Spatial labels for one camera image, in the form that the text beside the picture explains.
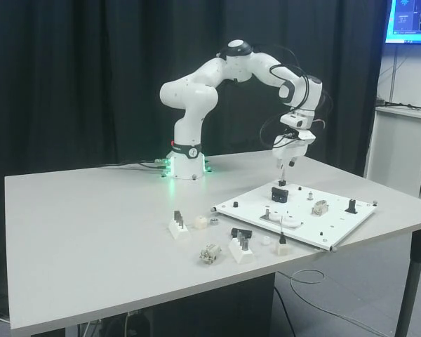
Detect white task board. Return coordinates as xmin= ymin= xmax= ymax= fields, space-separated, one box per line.
xmin=209 ymin=180 xmax=378 ymax=253

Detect grey table leg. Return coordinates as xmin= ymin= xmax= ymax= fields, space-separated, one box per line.
xmin=395 ymin=230 xmax=421 ymax=337

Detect blue screen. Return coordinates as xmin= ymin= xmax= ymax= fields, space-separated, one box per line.
xmin=385 ymin=0 xmax=421 ymax=45

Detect black base cables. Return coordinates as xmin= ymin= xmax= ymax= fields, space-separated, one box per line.
xmin=103 ymin=159 xmax=170 ymax=171

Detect black D-SUB plug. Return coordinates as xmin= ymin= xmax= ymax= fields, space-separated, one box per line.
xmin=271 ymin=187 xmax=289 ymax=204

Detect white round peg holder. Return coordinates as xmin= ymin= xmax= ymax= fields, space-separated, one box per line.
xmin=228 ymin=242 xmax=257 ymax=264

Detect grey floor cable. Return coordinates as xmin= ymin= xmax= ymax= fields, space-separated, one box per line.
xmin=272 ymin=268 xmax=401 ymax=317

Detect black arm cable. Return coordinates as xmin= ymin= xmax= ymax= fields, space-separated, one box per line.
xmin=268 ymin=44 xmax=324 ymax=108

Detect black floor cable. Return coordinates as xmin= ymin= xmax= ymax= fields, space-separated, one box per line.
xmin=273 ymin=286 xmax=293 ymax=337

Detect white cabinet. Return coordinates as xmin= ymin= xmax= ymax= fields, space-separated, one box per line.
xmin=362 ymin=104 xmax=421 ymax=204

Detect white square peg holder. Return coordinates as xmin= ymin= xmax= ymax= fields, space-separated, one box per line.
xmin=168 ymin=219 xmax=192 ymax=241

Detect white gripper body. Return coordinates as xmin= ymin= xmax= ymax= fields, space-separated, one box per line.
xmin=271 ymin=138 xmax=307 ymax=161

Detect black curtain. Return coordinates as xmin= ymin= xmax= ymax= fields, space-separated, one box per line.
xmin=0 ymin=0 xmax=396 ymax=319

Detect black looped wrist cable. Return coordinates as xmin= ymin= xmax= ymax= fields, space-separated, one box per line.
xmin=259 ymin=114 xmax=288 ymax=152

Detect beige metal connector plug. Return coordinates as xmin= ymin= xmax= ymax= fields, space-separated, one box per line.
xmin=199 ymin=244 xmax=218 ymax=265

